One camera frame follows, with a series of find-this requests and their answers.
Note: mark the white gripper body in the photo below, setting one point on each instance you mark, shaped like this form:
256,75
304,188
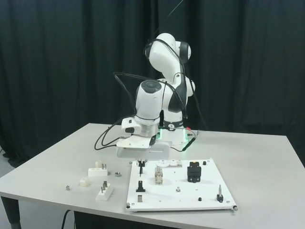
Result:
133,152

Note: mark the black USB plug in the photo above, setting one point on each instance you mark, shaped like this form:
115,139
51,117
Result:
141,170

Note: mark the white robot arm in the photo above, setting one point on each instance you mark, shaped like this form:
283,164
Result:
164,57

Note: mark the flat white mounting plate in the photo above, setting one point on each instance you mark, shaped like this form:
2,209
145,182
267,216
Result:
132,142

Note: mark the white large gear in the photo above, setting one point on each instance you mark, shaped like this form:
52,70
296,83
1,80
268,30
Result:
162,164

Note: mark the metal Ethernet plug block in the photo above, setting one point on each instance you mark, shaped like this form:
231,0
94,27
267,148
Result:
159,176

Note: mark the metal hex nut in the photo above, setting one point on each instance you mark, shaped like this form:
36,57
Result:
117,173

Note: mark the white medium gear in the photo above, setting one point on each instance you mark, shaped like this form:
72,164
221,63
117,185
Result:
174,163

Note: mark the metal square peg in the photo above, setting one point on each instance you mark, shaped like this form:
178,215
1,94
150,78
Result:
104,166

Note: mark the white round cylinder part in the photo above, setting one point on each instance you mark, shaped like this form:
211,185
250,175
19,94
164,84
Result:
97,164

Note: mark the white wide peg holder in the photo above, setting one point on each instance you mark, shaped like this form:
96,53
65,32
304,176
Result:
96,172

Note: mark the metal round peg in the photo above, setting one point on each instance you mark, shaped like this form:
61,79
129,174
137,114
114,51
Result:
104,186

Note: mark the white task board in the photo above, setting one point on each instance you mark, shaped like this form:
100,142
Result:
181,190

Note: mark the white sloped peg holder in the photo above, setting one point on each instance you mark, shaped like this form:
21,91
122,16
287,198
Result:
104,194

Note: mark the thin black rod red tag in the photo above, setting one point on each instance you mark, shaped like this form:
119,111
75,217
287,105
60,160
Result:
189,144

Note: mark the black D-SUB plug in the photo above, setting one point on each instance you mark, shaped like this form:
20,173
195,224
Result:
193,173

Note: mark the small white block holder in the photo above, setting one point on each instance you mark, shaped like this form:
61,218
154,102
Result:
84,182

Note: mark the metal bolt on black base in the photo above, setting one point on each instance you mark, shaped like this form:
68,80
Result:
219,194

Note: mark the black curtains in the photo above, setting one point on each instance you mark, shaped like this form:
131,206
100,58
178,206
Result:
59,59

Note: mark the black table leg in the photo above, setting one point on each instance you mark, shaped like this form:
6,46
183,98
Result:
9,212

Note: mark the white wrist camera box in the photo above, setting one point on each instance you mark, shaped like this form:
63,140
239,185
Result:
128,125

